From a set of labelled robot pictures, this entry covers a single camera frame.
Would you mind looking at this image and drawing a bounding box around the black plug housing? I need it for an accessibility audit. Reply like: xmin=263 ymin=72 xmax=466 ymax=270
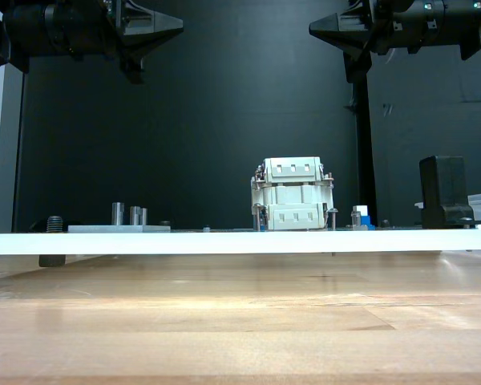
xmin=418 ymin=155 xmax=481 ymax=230

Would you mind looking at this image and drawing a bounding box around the black wall post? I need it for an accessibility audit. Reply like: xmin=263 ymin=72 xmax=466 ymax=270
xmin=344 ymin=79 xmax=380 ymax=228

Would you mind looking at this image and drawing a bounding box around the small blue white connector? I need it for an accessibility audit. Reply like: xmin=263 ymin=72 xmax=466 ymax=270
xmin=352 ymin=205 xmax=374 ymax=231

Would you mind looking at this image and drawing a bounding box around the grey metal plate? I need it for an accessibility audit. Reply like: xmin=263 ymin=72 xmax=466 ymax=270
xmin=67 ymin=224 xmax=172 ymax=233

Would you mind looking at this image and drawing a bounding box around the black threaded bolt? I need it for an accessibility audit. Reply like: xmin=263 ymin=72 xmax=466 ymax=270
xmin=38 ymin=216 xmax=67 ymax=269

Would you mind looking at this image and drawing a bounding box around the white task board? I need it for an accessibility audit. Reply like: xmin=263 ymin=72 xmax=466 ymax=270
xmin=0 ymin=230 xmax=481 ymax=257

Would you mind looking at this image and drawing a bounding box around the beige connector socket base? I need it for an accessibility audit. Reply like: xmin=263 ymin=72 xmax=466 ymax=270
xmin=250 ymin=182 xmax=338 ymax=233

